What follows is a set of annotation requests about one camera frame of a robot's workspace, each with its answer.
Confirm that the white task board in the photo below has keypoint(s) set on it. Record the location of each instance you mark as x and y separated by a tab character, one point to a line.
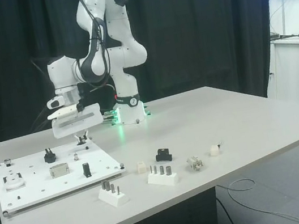
64	186

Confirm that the black USB plug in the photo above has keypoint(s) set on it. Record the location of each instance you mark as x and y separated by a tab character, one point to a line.
86	170

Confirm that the metal BNC plug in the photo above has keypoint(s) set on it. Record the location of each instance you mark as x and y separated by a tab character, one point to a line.
75	156

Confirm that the metal bolt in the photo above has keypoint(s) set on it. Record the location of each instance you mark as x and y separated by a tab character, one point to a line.
8	162

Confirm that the thin metal square peg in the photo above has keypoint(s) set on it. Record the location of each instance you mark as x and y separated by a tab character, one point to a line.
118	190

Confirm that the black curtains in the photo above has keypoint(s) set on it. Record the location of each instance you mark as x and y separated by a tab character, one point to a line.
210	27

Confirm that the flat white mounting plate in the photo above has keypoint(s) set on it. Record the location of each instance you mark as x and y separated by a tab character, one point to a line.
62	111

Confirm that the large metal square peg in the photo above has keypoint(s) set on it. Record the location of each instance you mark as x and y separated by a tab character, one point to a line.
105	185

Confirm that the metal connector plug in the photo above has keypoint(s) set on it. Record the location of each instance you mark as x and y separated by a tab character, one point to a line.
195	164

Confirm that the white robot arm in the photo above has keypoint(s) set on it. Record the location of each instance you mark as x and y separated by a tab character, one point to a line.
124	64

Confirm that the white round peg holder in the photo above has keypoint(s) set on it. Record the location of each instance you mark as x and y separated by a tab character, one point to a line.
163	180

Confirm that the black waterproof plug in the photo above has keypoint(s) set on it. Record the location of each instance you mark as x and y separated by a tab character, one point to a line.
49	156

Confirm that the white cabinet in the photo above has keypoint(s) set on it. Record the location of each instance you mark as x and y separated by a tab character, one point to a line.
295	73

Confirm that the small white cube holder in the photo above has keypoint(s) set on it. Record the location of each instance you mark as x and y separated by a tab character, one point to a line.
142	167

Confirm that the thin metal round peg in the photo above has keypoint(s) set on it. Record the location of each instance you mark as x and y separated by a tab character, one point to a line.
151	170

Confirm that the white large gear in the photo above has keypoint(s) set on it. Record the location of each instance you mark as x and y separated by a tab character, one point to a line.
14	184

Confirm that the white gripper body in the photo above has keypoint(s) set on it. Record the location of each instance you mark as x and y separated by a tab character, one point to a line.
77	124

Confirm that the small metal round peg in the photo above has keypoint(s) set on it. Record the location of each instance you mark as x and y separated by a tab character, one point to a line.
155	170

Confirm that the medium metal square peg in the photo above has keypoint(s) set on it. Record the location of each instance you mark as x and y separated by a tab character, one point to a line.
113	187

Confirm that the white camera box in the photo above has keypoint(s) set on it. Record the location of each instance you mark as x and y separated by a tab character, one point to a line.
55	102

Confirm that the medium metal round peg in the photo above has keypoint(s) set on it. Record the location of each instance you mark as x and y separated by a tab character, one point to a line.
161	171

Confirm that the black D-SUB plug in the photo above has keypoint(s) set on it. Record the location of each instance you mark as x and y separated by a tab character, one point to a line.
164	155

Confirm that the large metal round peg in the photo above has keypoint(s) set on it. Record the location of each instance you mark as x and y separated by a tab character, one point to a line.
168	170

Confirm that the white square peg holder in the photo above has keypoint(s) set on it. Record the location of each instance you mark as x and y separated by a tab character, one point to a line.
113	199

